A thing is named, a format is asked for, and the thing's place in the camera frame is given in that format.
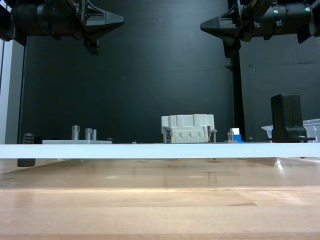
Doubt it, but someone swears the black board foot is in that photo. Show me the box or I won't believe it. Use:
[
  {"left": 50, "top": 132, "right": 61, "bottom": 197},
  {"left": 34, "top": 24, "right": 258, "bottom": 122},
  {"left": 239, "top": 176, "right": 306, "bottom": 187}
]
[{"left": 16, "top": 158, "right": 36, "bottom": 168}]

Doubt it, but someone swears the small blue white connector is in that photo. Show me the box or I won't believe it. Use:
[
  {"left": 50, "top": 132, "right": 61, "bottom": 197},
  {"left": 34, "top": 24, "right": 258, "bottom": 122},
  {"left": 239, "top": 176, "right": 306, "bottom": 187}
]
[{"left": 230, "top": 127, "right": 243, "bottom": 143}]

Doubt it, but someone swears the beige connector housing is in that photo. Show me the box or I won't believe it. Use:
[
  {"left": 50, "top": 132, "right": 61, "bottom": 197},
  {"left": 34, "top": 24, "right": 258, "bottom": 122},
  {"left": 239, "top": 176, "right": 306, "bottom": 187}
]
[{"left": 161, "top": 114, "right": 215, "bottom": 145}]

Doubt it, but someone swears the white task board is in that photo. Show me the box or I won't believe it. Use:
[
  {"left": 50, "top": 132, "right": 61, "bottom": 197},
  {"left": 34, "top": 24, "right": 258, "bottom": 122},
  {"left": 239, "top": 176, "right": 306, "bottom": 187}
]
[{"left": 0, "top": 142, "right": 320, "bottom": 160}]

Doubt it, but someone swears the thick steel bar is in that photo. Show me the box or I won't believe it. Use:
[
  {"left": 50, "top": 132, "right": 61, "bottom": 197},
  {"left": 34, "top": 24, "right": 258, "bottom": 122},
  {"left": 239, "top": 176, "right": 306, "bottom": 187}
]
[{"left": 71, "top": 125, "right": 81, "bottom": 141}]

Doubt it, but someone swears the clear plastic tub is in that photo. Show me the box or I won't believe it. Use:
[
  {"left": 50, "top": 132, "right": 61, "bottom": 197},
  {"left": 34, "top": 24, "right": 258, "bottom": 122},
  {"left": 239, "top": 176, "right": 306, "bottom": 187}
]
[{"left": 260, "top": 118, "right": 320, "bottom": 144}]

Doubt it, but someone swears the grey metal plate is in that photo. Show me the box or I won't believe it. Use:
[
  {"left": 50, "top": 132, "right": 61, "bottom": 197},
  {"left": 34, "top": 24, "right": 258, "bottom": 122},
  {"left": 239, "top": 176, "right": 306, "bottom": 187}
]
[{"left": 41, "top": 139, "right": 113, "bottom": 145}]

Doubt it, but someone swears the black plastic socket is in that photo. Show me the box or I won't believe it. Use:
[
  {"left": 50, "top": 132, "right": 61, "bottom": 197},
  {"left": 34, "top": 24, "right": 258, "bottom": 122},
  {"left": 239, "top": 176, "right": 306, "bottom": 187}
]
[{"left": 266, "top": 93, "right": 316, "bottom": 143}]

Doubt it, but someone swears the grey pillar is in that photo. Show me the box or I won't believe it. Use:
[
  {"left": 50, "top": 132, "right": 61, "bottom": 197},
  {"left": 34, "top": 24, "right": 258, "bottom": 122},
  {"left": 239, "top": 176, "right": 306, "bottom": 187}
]
[{"left": 0, "top": 38, "right": 25, "bottom": 145}]

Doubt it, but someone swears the black threaded bolt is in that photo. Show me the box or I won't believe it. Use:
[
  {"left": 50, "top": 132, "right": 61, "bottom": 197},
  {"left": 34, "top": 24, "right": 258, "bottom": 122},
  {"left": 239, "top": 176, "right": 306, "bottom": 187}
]
[{"left": 22, "top": 132, "right": 35, "bottom": 145}]

